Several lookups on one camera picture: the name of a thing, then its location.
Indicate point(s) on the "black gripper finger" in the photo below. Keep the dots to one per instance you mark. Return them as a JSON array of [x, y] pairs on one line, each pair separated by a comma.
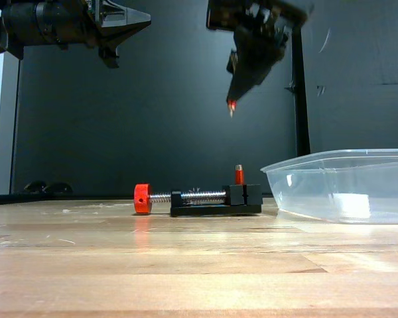
[[255, 56], [126, 20]]

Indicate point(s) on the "red RCA connector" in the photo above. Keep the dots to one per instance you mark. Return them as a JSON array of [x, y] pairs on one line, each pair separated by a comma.
[[231, 106]]

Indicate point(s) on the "black clamp with red knob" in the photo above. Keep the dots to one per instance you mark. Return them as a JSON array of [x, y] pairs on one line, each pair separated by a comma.
[[245, 198]]

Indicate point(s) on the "clear plastic tub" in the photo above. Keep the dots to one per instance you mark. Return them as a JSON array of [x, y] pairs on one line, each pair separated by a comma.
[[318, 185]]

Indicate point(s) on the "white rectangular block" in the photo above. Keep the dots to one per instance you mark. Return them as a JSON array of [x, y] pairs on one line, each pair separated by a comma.
[[351, 205]]

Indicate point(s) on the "black aluminium frame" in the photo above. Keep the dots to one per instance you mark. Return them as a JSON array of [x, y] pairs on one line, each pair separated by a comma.
[[302, 116]]

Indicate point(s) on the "black rounded frame bracket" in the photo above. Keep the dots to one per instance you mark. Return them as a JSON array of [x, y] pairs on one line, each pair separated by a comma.
[[34, 186], [58, 188]]

